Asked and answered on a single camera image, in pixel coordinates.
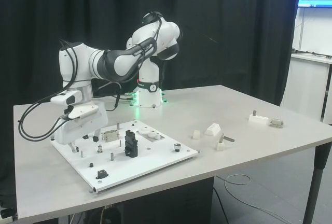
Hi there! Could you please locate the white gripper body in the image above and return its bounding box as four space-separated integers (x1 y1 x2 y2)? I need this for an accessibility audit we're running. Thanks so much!
55 104 109 146

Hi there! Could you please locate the wide white peg holder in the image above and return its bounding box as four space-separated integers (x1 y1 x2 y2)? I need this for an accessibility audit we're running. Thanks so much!
248 114 269 124

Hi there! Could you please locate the flat white mounting plate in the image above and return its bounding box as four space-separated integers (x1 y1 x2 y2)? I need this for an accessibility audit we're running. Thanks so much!
67 104 100 120

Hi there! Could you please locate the black D-SUB plug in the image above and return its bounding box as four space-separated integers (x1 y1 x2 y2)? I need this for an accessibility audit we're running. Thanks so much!
124 129 139 157

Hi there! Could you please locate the white task board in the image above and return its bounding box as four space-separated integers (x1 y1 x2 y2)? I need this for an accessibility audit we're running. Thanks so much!
49 119 201 194

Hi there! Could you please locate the black box under table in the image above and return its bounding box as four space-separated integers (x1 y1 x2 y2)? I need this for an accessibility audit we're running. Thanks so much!
69 176 215 224

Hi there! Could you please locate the long white wedge holder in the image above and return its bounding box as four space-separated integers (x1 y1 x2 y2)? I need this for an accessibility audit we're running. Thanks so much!
204 122 222 136

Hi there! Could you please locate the black curtain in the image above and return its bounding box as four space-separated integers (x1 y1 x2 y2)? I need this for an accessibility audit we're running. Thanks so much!
0 0 305 209

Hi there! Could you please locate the metal rectangular plug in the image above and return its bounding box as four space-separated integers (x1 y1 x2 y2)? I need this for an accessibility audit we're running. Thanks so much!
269 118 285 129

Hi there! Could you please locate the white cabinet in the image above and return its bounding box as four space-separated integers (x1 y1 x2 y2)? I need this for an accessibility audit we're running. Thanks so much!
281 52 332 125

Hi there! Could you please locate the black table leg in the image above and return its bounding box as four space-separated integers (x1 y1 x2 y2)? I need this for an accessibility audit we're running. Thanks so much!
302 143 330 224

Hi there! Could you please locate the black cable at arm foot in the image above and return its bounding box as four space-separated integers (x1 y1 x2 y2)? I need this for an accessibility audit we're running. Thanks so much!
92 78 137 113

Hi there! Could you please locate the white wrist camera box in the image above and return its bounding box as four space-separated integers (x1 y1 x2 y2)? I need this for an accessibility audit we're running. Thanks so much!
50 91 83 105

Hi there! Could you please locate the black looping camera cable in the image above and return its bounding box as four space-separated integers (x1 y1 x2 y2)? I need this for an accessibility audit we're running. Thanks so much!
17 93 68 142

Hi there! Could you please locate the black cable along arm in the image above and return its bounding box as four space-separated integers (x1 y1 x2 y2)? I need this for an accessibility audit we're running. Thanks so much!
58 38 111 90

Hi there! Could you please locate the black floor cable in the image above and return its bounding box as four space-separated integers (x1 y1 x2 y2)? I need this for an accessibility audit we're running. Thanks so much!
212 187 230 224

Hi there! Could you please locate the grey floor cable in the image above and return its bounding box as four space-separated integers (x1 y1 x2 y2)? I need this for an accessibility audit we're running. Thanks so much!
224 174 313 221

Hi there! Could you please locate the black cable on cabinet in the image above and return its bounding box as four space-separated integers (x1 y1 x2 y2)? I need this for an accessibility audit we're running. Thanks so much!
291 49 332 59

